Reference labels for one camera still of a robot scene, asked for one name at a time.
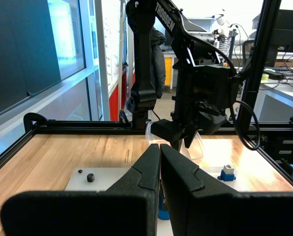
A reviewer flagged blue and white socket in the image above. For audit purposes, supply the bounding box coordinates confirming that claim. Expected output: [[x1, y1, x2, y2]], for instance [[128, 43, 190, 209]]
[[217, 164, 237, 182]]

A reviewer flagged black table frame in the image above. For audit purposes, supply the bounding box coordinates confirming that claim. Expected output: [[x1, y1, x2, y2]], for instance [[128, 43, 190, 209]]
[[0, 0, 293, 192]]

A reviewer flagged black computer monitor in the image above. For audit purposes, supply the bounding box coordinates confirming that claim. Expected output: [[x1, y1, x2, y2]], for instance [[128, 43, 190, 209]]
[[269, 9, 293, 67]]

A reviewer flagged white task board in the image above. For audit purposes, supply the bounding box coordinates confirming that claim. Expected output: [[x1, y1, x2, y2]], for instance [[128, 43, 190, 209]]
[[64, 166, 241, 236]]

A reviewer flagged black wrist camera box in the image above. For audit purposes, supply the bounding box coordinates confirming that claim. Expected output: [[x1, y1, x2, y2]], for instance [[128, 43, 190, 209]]
[[198, 108, 227, 135]]

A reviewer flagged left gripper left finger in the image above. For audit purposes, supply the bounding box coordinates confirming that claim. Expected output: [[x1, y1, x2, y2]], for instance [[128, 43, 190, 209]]
[[0, 144, 161, 236]]

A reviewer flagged blue round connector mount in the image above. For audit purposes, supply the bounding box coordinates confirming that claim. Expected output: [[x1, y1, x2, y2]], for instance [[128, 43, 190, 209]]
[[157, 191, 171, 221]]

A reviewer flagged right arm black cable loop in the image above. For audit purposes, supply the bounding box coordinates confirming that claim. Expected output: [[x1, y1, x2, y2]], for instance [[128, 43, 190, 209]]
[[231, 100, 261, 151]]

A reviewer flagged clear plastic tub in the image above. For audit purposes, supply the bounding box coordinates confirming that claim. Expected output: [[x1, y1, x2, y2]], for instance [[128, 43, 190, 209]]
[[145, 120, 204, 162]]

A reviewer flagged black hanging jacket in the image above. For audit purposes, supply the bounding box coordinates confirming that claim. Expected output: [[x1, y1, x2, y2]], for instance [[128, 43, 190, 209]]
[[150, 27, 167, 99]]

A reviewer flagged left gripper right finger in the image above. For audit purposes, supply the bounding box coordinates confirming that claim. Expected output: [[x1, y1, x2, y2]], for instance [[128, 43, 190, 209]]
[[160, 144, 293, 236]]

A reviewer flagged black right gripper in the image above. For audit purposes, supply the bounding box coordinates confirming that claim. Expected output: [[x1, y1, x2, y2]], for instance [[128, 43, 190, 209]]
[[151, 68, 233, 151]]

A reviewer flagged white office desk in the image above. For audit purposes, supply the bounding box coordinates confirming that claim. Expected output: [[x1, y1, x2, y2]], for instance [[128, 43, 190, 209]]
[[254, 81, 293, 123]]

